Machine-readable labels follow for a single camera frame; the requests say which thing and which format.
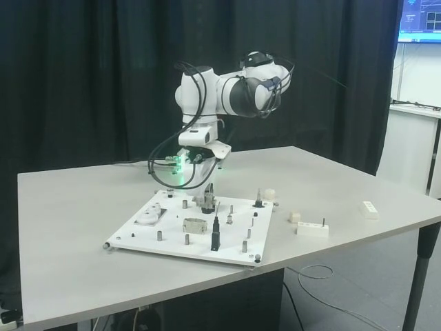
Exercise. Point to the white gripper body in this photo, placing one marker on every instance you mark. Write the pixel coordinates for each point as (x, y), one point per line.
(203, 172)

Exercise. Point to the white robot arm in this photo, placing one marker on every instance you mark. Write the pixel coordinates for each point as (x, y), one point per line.
(196, 93)

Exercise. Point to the thin black rod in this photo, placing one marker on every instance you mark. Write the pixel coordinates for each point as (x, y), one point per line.
(217, 212)

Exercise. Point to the metal round peg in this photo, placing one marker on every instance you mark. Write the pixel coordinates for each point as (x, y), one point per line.
(160, 236)
(185, 204)
(248, 233)

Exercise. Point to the metal BNC plug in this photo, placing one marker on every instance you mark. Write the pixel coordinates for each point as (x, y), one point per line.
(229, 216)

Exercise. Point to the black USB plug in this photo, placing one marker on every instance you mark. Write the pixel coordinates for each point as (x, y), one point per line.
(215, 238)

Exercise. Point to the black bolt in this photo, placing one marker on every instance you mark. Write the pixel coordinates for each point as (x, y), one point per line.
(258, 199)

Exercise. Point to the white task board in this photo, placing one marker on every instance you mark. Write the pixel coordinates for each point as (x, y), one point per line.
(193, 241)

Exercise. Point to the metal square peg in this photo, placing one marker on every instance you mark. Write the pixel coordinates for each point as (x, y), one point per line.
(186, 239)
(245, 246)

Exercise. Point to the white medium gear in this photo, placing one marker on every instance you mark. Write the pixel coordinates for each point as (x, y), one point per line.
(154, 208)

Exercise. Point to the white round cap part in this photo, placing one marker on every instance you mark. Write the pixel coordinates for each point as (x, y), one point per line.
(269, 193)

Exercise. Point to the white large gear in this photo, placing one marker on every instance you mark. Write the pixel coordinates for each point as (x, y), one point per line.
(145, 218)

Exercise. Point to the small white cube holder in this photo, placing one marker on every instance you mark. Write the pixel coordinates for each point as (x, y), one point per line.
(296, 216)

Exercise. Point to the long white peg holder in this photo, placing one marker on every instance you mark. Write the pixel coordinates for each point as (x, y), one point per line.
(313, 229)

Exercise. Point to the black curtain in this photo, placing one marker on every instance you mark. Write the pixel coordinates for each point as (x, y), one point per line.
(103, 69)

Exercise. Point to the white plug holder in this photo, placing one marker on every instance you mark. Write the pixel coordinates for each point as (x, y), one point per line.
(368, 209)

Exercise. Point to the white cabinet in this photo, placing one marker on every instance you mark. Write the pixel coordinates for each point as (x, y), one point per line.
(413, 145)

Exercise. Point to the black table leg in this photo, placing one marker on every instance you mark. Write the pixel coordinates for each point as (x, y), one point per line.
(421, 269)

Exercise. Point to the blue screen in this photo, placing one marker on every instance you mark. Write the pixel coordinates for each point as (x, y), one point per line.
(420, 19)

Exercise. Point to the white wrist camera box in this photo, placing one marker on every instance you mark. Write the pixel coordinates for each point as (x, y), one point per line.
(196, 135)

